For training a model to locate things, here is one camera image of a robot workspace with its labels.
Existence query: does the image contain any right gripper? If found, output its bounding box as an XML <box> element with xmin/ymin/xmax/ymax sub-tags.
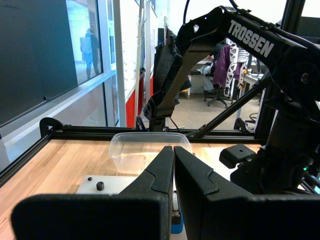
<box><xmin>219</xmin><ymin>143</ymin><xmax>308</xmax><ymax>195</ymax></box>

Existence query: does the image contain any white board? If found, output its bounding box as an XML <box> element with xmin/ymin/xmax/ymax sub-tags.
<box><xmin>76</xmin><ymin>174</ymin><xmax>191</xmax><ymax>240</ymax></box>

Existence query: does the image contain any white lattice stand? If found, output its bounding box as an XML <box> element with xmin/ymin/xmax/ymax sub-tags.
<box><xmin>223</xmin><ymin>44</ymin><xmax>247</xmax><ymax>98</ymax></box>

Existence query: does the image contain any red panel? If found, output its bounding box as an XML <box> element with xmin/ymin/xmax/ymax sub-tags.
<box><xmin>124</xmin><ymin>74</ymin><xmax>146</xmax><ymax>128</ymax></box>

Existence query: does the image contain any purple jacket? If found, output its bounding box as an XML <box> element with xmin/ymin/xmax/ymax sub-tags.
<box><xmin>212</xmin><ymin>45</ymin><xmax>232</xmax><ymax>87</ymax></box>

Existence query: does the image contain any black monitor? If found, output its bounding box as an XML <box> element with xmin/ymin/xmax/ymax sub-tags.
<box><xmin>294</xmin><ymin>16</ymin><xmax>320</xmax><ymax>43</ymax></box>

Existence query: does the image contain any white window frame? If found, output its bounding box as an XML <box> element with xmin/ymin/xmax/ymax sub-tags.
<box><xmin>96</xmin><ymin>0</ymin><xmax>127</xmax><ymax>127</ymax></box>

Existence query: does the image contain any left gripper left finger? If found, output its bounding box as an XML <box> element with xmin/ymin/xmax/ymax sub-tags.
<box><xmin>11</xmin><ymin>145</ymin><xmax>175</xmax><ymax>240</ymax></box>

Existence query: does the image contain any black aluminium frame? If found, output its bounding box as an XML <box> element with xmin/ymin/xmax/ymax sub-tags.
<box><xmin>0</xmin><ymin>0</ymin><xmax>320</xmax><ymax>196</ymax></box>

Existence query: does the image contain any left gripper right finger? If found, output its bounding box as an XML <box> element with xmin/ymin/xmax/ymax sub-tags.
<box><xmin>174</xmin><ymin>146</ymin><xmax>320</xmax><ymax>240</ymax></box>

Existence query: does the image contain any clear plastic tub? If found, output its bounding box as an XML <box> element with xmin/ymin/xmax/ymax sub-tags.
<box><xmin>109</xmin><ymin>131</ymin><xmax>193</xmax><ymax>175</ymax></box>

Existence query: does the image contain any black office chair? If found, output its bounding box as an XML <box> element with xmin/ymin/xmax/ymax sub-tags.
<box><xmin>203</xmin><ymin>44</ymin><xmax>237</xmax><ymax>109</ymax></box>

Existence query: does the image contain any white desk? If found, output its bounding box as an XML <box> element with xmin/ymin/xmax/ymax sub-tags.
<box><xmin>189</xmin><ymin>58</ymin><xmax>213</xmax><ymax>100</ymax></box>
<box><xmin>243</xmin><ymin>73</ymin><xmax>270</xmax><ymax>118</ymax></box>

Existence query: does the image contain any striped cloth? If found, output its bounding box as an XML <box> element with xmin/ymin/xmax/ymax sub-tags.
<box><xmin>237</xmin><ymin>47</ymin><xmax>251</xmax><ymax>65</ymax></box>

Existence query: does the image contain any person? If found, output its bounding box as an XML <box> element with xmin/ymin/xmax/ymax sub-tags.
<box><xmin>189</xmin><ymin>43</ymin><xmax>226</xmax><ymax>93</ymax></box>
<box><xmin>79</xmin><ymin>27</ymin><xmax>101</xmax><ymax>81</ymax></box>

